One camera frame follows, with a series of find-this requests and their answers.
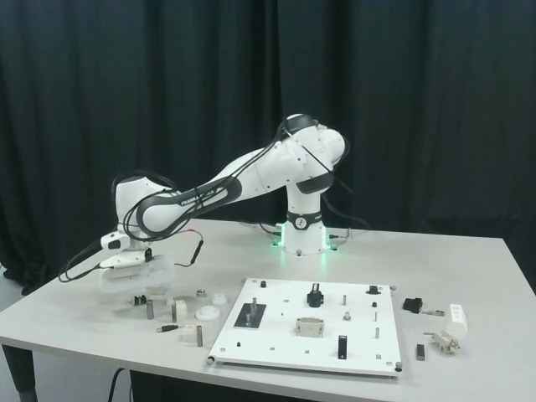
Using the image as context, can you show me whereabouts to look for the white holder with three holes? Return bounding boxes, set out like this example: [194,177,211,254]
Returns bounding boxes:
[443,302,470,334]

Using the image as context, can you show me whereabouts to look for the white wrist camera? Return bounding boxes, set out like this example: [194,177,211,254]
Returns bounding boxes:
[99,234,129,254]

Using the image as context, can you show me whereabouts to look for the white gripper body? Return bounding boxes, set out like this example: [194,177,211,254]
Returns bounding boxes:
[98,255,175,295]

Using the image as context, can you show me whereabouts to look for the black curtain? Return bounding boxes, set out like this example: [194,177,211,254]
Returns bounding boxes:
[0,0,536,296]

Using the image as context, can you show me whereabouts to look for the dark grey table leg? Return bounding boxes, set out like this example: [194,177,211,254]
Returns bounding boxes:
[1,343,34,402]

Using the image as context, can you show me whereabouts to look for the white task board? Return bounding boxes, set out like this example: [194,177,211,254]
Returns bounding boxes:
[206,276,405,372]

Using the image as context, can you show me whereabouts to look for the beige waterproof plug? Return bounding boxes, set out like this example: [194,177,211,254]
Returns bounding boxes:
[423,330,462,351]

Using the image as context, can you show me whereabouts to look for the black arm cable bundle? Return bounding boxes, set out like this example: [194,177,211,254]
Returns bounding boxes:
[58,118,349,284]

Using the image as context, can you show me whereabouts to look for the black floor cable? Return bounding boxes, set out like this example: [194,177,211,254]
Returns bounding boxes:
[111,355,129,402]

